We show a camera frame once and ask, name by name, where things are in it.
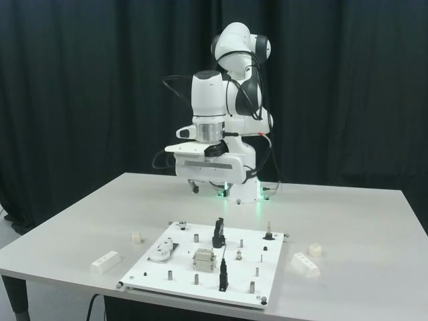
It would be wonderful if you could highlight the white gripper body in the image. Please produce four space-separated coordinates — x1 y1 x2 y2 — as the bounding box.
173 154 249 186

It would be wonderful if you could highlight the black D-SUB plug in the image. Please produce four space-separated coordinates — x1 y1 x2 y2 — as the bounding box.
211 216 226 249

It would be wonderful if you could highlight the beige waterproof plug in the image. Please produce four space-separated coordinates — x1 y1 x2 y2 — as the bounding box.
191 249 207 270

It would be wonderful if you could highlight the white large gear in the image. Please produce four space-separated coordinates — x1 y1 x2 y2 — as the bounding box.
146 249 170 264

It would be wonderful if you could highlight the white task board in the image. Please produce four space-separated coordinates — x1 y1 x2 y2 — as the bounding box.
115 220 291 307

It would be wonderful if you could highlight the long white holder with holes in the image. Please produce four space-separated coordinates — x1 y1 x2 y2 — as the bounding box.
90 250 122 276
290 252 321 279

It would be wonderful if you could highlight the black curtain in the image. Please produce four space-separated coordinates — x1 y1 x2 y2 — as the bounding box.
0 0 428 231

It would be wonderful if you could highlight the grey table leg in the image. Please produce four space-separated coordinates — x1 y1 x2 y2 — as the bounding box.
1 274 27 321

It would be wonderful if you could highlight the black cable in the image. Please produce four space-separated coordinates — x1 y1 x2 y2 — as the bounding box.
262 133 284 202
249 49 269 120
151 149 177 170
224 78 242 118
162 76 195 99
87 293 102 321

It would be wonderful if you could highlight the black USB plug with cable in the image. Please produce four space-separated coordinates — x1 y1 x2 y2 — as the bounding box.
218 243 230 291

